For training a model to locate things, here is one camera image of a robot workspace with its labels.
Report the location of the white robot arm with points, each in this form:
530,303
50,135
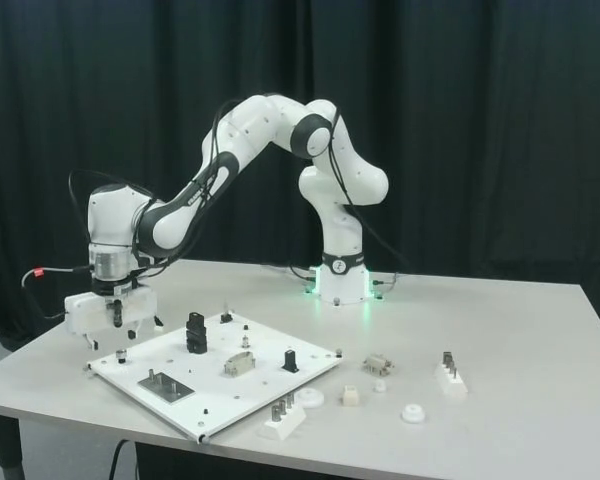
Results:
260,125

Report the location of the white square peg holder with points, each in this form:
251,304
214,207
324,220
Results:
451,385

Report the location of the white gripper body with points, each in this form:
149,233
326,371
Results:
87,312

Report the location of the metal round peg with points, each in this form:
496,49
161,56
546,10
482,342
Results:
290,401
273,415
281,408

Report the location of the black curtain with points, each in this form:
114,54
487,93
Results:
80,100

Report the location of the metal BNC plug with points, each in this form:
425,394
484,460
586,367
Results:
245,342

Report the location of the black D-SUB plug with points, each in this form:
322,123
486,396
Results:
196,340

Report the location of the white large gear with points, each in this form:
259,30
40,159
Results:
311,398

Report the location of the round metal bolt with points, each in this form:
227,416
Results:
121,356

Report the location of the white task board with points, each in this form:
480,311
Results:
260,385

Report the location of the cream square holder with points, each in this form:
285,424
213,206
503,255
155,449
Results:
350,395

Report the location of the metal square peg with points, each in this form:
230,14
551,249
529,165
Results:
447,360
451,368

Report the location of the beige waterproof plug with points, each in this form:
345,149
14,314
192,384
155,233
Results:
377,365

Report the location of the white medium gear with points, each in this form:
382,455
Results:
413,413

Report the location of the white round peg holder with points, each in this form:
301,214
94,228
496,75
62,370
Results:
285,427

